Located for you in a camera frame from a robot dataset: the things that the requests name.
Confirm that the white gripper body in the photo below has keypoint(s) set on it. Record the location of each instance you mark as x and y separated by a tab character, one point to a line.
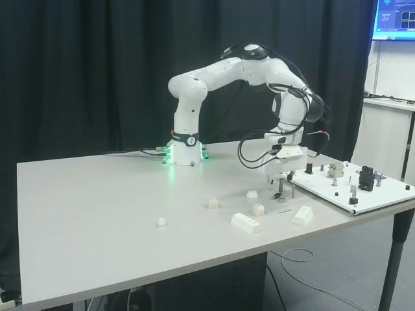
287	166

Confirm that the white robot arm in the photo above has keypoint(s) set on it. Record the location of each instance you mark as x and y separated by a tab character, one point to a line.
188	129

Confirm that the metal round peg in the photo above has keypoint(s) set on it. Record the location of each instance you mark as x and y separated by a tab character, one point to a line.
280	188

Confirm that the metal square peg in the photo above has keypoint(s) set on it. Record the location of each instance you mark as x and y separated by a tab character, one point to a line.
292	191

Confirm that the small black plug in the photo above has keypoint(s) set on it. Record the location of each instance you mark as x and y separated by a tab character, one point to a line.
309	169

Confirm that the metal bolt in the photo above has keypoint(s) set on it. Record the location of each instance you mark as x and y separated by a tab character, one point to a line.
282	200

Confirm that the white medium gear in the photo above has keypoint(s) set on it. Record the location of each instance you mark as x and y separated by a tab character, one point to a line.
252	195

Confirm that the white cube holder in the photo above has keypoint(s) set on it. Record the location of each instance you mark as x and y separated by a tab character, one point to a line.
212	203
257	209

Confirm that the white holder with round holes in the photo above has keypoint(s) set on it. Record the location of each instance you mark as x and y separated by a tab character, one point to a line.
302	216

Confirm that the grey metal connector block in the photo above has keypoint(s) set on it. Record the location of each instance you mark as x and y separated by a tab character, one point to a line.
334	170

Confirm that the white holder with square holes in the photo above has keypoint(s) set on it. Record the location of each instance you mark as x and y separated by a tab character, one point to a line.
246	223

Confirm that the white task board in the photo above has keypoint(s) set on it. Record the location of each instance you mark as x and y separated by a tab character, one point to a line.
343	191

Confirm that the black D-SUB plug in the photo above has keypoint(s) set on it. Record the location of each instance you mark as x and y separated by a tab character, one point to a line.
366	179

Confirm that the white cabinet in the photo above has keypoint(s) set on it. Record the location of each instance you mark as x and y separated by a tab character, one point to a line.
386	139

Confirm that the white small gear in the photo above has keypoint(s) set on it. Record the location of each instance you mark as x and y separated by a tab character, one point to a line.
160	223

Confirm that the black cabinet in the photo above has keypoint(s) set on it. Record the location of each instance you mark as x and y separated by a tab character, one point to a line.
210	285

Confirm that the black table leg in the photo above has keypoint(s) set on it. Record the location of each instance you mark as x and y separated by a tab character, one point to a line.
394	259

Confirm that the blue screen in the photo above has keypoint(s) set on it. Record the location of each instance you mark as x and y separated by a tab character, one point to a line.
394	19

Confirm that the black curtains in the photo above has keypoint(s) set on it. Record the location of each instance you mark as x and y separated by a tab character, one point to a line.
97	64

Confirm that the white power strip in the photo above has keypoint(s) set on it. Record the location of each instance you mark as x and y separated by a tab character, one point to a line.
6	304

